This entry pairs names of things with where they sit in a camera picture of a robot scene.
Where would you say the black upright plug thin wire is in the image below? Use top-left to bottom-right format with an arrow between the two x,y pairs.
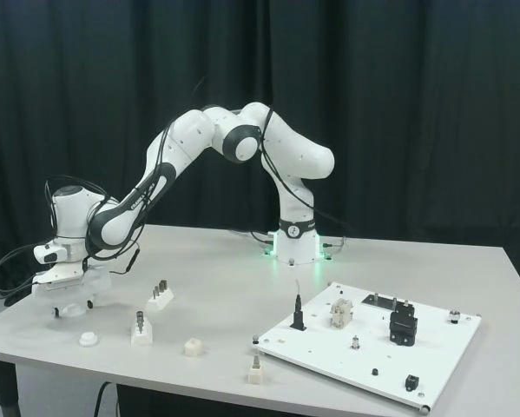
288,280 -> 308,330

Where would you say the black D-SUB plug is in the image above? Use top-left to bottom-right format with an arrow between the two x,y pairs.
388,301 -> 418,348

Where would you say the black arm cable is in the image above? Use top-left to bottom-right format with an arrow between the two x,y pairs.
0,103 -> 330,305

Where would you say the white round peg holder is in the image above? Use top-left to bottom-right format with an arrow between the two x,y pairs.
129,321 -> 155,348

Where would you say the black table leg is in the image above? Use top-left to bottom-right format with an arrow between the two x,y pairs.
0,358 -> 18,417

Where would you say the black curtain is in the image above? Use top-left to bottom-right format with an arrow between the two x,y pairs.
0,0 -> 520,279

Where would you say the black cabinet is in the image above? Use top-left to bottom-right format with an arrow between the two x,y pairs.
115,384 -> 421,417

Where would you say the white square peg holder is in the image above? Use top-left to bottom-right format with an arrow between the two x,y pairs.
146,288 -> 175,312

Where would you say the thin black rod on wire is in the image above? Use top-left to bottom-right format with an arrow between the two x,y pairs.
111,245 -> 142,275

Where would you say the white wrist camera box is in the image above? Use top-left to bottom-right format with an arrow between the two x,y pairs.
32,242 -> 69,265

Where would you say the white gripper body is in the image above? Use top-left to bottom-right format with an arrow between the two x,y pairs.
32,263 -> 88,293

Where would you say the black floor cable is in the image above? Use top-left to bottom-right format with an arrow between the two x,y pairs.
96,381 -> 114,417

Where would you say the cream connector block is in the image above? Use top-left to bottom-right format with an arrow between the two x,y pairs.
330,298 -> 352,327

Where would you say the cream small block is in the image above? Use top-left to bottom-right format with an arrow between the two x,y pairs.
183,337 -> 207,358

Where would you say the white task board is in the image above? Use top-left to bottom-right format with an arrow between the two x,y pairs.
251,281 -> 481,414

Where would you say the black base cable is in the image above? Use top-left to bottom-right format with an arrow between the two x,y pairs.
319,236 -> 347,255
249,229 -> 278,249

